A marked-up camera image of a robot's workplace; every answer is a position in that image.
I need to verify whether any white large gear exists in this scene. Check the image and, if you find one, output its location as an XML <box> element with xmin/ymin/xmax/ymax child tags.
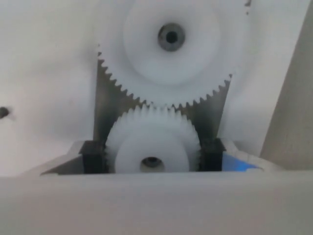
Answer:
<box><xmin>96</xmin><ymin>0</ymin><xmax>249</xmax><ymax>111</ymax></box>

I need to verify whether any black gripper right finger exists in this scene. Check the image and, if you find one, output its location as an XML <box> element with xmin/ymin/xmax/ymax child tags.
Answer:
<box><xmin>200</xmin><ymin>138</ymin><xmax>260</xmax><ymax>172</ymax></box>

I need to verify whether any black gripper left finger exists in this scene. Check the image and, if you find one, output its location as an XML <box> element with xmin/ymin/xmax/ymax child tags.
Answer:
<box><xmin>40</xmin><ymin>141</ymin><xmax>108</xmax><ymax>175</ymax></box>

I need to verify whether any white medium gear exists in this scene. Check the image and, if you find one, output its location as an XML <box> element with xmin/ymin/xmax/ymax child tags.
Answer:
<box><xmin>105</xmin><ymin>105</ymin><xmax>201</xmax><ymax>174</ymax></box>

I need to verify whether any white task board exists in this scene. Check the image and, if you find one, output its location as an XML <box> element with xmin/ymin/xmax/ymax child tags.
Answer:
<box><xmin>0</xmin><ymin>0</ymin><xmax>311</xmax><ymax>177</ymax></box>

